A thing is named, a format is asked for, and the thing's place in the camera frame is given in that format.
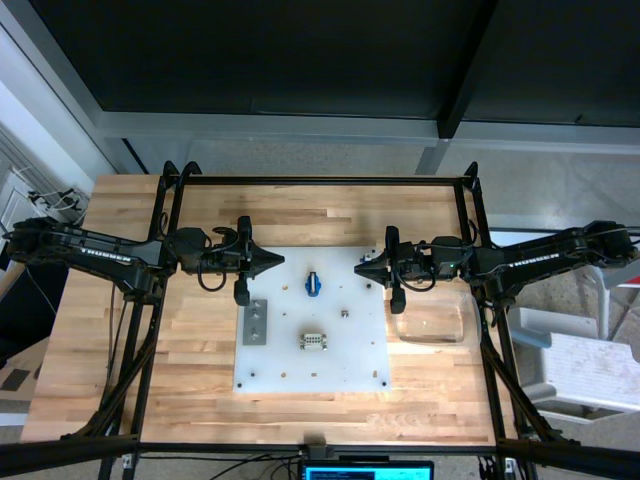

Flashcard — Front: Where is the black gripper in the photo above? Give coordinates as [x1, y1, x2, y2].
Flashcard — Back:
[353, 225, 432, 315]
[214, 215, 286, 307]

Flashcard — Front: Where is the grey metal plate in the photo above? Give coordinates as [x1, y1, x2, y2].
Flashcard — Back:
[243, 298, 269, 347]

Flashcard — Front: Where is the white mounting board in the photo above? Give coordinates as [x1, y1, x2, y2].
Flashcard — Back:
[233, 245, 392, 395]

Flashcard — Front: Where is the clear plastic tub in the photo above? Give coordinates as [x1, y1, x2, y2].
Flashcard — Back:
[389, 292, 482, 349]

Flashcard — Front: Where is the blue laptop screen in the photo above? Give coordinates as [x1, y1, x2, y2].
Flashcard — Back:
[298, 459, 435, 480]

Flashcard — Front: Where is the white step stool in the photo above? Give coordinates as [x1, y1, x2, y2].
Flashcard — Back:
[514, 304, 640, 426]

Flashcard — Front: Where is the cardboard box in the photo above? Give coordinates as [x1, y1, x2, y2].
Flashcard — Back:
[0, 339, 51, 416]

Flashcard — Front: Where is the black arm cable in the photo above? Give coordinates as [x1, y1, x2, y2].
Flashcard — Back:
[197, 262, 229, 293]
[401, 274, 438, 293]

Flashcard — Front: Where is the black aluminium frame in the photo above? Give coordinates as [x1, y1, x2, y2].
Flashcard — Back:
[0, 159, 640, 480]

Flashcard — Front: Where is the small black camera box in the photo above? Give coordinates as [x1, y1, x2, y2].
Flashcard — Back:
[303, 433, 335, 460]

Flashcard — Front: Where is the white cable with plugs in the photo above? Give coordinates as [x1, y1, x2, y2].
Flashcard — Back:
[27, 187, 89, 221]

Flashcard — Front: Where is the white metal chair frame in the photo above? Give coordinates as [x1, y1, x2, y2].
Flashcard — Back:
[579, 259, 640, 341]

